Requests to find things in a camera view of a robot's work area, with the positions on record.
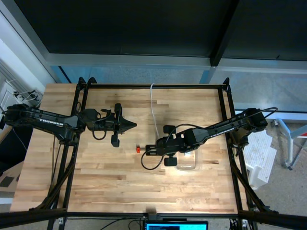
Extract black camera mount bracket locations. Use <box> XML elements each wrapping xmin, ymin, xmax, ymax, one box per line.
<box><xmin>143</xmin><ymin>207</ymin><xmax>160</xmax><ymax>221</ymax></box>

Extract white plastic step stool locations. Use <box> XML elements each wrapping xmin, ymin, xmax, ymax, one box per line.
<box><xmin>243</xmin><ymin>133</ymin><xmax>278</xmax><ymax>191</ymax></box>

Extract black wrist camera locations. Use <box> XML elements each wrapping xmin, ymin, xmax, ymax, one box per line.
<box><xmin>183</xmin><ymin>128</ymin><xmax>200</xmax><ymax>149</ymax></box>
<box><xmin>83</xmin><ymin>108</ymin><xmax>100</xmax><ymax>122</ymax></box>

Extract black metal frame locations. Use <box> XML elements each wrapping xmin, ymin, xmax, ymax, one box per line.
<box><xmin>0</xmin><ymin>76</ymin><xmax>307</xmax><ymax>230</ymax></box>

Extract brown cardboard box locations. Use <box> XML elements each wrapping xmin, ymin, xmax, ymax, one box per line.
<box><xmin>0</xmin><ymin>160</ymin><xmax>25</xmax><ymax>193</ymax></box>

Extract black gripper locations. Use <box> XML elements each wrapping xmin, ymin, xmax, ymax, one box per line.
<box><xmin>156</xmin><ymin>125</ymin><xmax>186</xmax><ymax>167</ymax></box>
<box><xmin>104</xmin><ymin>103</ymin><xmax>138</xmax><ymax>148</ymax></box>

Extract black and white wall cables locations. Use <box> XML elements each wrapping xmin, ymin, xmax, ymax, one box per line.
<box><xmin>12</xmin><ymin>89</ymin><xmax>40</xmax><ymax>102</ymax></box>

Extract grey metal stand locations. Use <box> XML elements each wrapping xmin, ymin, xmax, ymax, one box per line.
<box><xmin>271</xmin><ymin>118</ymin><xmax>307</xmax><ymax>171</ymax></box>

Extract screen with blue edge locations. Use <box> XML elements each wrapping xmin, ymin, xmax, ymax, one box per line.
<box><xmin>143</xmin><ymin>220</ymin><xmax>209</xmax><ymax>230</ymax></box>

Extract black vise with orange knob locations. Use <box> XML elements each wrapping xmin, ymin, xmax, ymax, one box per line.
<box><xmin>136</xmin><ymin>143</ymin><xmax>159</xmax><ymax>157</ymax></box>

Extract white power cable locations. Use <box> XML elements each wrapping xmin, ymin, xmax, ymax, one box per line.
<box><xmin>149</xmin><ymin>82</ymin><xmax>161</xmax><ymax>140</ymax></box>

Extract clear plastic tub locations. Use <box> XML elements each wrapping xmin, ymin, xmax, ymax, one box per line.
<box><xmin>176</xmin><ymin>141</ymin><xmax>203</xmax><ymax>172</ymax></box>

